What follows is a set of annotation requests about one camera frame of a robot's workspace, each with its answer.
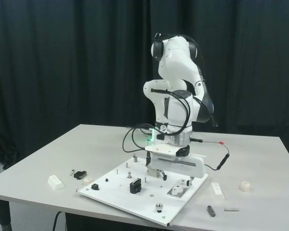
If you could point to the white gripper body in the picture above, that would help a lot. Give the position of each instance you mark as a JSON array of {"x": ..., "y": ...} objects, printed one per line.
[{"x": 180, "y": 167}]

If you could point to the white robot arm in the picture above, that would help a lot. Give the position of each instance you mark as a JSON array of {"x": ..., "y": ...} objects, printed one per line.
[{"x": 175, "y": 62}]

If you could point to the white medium gear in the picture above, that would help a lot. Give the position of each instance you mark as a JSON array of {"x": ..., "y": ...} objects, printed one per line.
[{"x": 182, "y": 186}]

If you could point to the white small gear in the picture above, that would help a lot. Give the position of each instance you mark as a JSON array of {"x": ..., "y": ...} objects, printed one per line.
[{"x": 175, "y": 191}]

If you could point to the flat white mounting plate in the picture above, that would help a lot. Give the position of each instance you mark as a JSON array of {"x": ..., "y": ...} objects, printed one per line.
[{"x": 161, "y": 149}]

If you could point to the long white holder with holes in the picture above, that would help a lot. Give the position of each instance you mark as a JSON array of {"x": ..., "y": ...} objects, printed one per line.
[{"x": 218, "y": 190}]

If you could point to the round metal waterproof plug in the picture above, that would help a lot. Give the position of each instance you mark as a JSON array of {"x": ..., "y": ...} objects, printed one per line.
[{"x": 159, "y": 207}]

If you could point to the metal BNC plug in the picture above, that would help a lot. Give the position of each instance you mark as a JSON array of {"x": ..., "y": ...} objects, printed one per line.
[{"x": 129, "y": 175}]

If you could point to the black cylindrical plug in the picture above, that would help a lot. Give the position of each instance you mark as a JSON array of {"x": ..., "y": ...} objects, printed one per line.
[{"x": 211, "y": 210}]

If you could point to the white task board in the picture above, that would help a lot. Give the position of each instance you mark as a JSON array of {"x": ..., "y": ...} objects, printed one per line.
[{"x": 125, "y": 199}]

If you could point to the metal square peg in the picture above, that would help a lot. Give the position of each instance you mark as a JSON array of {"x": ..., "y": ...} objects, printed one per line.
[{"x": 231, "y": 209}]

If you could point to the small cream white holder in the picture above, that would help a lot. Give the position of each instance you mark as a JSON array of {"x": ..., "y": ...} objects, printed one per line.
[{"x": 87, "y": 181}]

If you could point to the black D-SUB plug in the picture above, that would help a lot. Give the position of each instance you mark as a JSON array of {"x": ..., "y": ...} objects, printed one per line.
[{"x": 80, "y": 175}]

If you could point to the small metal bolt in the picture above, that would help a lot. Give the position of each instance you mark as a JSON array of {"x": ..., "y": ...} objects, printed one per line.
[{"x": 72, "y": 172}]

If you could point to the black curtain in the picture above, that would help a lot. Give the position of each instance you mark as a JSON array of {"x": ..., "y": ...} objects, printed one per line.
[{"x": 62, "y": 72}]

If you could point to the black table leg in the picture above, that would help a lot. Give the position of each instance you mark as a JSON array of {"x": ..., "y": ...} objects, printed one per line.
[{"x": 1, "y": 214}]

